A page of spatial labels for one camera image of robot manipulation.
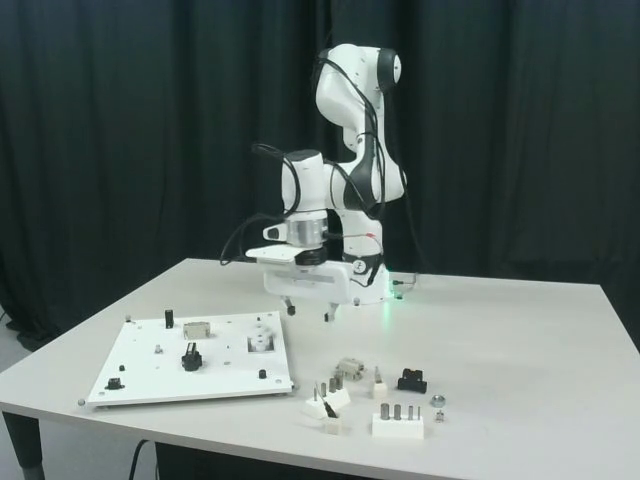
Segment dark grey table leg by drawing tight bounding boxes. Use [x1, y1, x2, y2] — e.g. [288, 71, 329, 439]
[3, 410, 45, 480]

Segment black curtain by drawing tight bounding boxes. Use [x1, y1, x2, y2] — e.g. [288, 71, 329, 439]
[0, 0, 640, 346]

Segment flat white mounting plate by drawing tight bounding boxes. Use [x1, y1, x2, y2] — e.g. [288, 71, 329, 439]
[244, 246, 297, 265]

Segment black floor cable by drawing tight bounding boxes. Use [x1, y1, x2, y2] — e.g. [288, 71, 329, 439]
[130, 438, 152, 480]

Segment white round peg holder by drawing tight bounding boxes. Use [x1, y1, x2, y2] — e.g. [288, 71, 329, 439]
[371, 413, 426, 442]

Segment white task board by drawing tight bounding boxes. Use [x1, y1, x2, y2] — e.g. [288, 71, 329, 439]
[84, 310, 296, 412]

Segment silver flange ring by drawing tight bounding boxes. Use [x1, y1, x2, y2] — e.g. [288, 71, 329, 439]
[284, 217, 327, 250]

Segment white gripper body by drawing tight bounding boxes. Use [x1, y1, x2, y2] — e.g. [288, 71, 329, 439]
[262, 263, 352, 305]

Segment white square peg holder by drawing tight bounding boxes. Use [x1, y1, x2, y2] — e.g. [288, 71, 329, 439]
[300, 387, 351, 419]

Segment grey waterproof plug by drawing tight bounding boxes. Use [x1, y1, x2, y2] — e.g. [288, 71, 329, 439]
[335, 357, 366, 384]

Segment black under-table panel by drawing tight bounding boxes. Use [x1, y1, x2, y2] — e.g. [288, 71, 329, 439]
[154, 442, 326, 480]

